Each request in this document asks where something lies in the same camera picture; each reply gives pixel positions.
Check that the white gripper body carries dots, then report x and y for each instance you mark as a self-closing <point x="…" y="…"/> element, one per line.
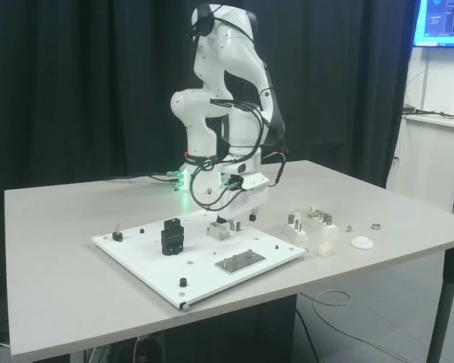
<point x="249" y="198"/>

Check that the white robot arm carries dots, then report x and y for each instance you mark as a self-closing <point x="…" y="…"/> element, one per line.
<point x="212" y="68"/>

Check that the metal peg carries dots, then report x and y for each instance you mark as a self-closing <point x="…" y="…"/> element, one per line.
<point x="291" y="218"/>
<point x="322" y="214"/>
<point x="329" y="219"/>
<point x="298" y="225"/>

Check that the white peg holder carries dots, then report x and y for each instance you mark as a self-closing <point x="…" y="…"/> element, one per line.
<point x="293" y="234"/>
<point x="325" y="232"/>

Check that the black D-SUB plug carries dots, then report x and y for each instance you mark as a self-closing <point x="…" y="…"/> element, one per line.
<point x="171" y="238"/>

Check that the small white gear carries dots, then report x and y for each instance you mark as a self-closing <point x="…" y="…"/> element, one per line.
<point x="325" y="250"/>

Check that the white task board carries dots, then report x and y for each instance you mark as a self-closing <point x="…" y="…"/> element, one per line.
<point x="143" y="264"/>

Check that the small metal bolt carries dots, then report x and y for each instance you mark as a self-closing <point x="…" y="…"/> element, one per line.
<point x="349" y="228"/>

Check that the flat white gear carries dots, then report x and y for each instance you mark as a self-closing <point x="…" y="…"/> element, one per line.
<point x="362" y="242"/>

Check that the white cabinet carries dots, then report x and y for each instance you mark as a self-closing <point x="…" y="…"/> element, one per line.
<point x="427" y="159"/>

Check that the black curtain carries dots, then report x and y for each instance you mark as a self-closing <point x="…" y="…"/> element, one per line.
<point x="79" y="94"/>

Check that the dark table leg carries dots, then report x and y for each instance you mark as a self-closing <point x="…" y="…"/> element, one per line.
<point x="443" y="295"/>

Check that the blue screen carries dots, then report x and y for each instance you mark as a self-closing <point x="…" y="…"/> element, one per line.
<point x="444" y="20"/>

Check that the thin clear post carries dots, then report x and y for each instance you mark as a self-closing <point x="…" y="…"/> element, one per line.
<point x="117" y="235"/>

